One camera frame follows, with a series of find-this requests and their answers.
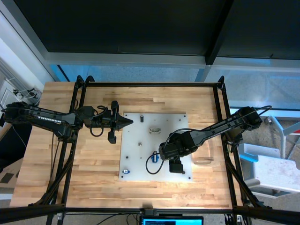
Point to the beige connector housing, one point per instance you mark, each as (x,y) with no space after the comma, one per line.
(155,130)

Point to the black camera on frame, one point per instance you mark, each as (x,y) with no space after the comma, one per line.
(148,211)

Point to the clear plastic tub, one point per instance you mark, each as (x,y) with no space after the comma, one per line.
(204,152)

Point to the blue square mount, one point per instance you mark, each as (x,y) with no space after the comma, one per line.
(122,171)

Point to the grey folding ladder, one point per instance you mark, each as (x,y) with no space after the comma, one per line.
(282,140)

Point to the white taskboard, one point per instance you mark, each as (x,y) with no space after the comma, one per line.
(136,168)

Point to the black table frame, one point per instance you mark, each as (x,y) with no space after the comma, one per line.
(150,84)

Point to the blue round mount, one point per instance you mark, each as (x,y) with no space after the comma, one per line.
(152,160)

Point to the white step stool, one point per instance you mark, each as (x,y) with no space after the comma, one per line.
(276,171)

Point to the brown cardboard box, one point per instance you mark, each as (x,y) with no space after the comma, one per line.
(14,166)

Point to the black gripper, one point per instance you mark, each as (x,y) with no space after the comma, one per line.
(114,122)
(175,167)

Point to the laptop screen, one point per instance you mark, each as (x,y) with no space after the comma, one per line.
(171,221)

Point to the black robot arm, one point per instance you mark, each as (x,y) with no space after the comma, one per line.
(215,132)
(49,119)

